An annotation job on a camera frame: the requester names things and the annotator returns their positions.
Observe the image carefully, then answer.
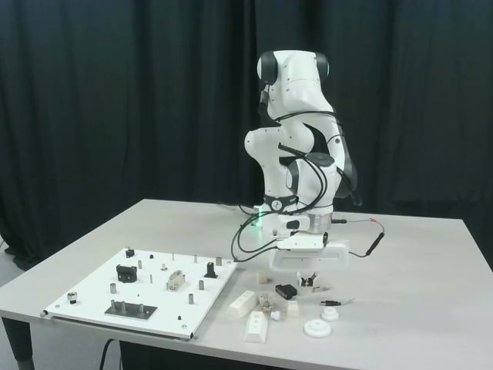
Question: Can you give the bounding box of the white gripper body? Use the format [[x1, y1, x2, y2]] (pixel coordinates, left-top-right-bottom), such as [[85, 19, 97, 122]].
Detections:
[[270, 239, 350, 273]]

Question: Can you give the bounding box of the white large gear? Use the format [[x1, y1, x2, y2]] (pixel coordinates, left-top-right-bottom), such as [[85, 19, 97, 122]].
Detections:
[[303, 319, 330, 338]]

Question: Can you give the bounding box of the white holder block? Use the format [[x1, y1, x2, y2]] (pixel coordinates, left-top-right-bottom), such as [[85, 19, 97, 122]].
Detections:
[[243, 311, 270, 344], [228, 291, 257, 318]]

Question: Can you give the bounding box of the grey table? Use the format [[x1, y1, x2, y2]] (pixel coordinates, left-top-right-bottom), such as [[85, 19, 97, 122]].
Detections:
[[0, 198, 493, 370]]

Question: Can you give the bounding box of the white task board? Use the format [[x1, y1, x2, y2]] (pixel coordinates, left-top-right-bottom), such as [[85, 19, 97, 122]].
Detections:
[[41, 246, 238, 341]]

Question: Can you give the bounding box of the black curtain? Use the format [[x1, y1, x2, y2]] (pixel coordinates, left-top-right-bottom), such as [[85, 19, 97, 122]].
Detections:
[[0, 0, 493, 267]]

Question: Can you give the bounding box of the black USB plug with cable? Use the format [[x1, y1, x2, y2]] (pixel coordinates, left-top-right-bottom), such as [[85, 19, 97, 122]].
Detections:
[[318, 298, 356, 308]]

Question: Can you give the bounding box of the black cable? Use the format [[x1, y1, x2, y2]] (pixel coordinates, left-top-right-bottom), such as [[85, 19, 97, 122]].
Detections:
[[100, 338, 121, 370], [230, 210, 279, 264], [277, 109, 365, 217]]

